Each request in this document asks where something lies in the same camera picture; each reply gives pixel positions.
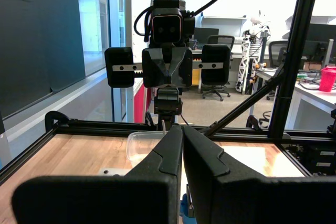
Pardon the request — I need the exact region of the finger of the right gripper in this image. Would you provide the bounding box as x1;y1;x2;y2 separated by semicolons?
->
167;48;194;89
142;48;169;89

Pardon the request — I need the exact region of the red plastic bin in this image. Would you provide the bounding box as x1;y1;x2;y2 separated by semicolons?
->
319;66;336;93

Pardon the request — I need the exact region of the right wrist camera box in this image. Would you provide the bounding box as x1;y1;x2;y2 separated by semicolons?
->
151;7;183;44

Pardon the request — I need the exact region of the black office chair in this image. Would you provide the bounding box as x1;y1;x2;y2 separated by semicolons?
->
201;34;236;102
266;40;289;101

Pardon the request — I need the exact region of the black desk monitor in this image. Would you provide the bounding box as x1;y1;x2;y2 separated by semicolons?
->
304;23;336;61
194;27;220;45

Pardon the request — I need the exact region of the white wall shelf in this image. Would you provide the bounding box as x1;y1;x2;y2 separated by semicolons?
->
201;15;249;37

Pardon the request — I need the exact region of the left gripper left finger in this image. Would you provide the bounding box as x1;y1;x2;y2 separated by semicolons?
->
12;125;184;224

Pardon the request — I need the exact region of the clear plastic tub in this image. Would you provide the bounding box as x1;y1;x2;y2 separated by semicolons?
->
125;131;170;162

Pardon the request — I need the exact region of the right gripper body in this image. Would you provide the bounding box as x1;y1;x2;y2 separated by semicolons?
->
104;42;231;88

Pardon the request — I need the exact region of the white lattice robot figure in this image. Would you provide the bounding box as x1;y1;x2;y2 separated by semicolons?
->
235;10;271;94

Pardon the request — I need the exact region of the white desk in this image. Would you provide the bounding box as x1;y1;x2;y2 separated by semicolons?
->
251;66;336;132

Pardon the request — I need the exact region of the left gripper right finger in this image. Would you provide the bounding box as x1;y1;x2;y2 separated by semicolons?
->
183;125;336;224

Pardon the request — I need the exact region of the black aluminium table frame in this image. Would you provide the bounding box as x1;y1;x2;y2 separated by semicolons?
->
0;0;336;186

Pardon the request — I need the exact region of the yellow drawer cabinet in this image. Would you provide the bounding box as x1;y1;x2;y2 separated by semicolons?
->
192;68;203;86

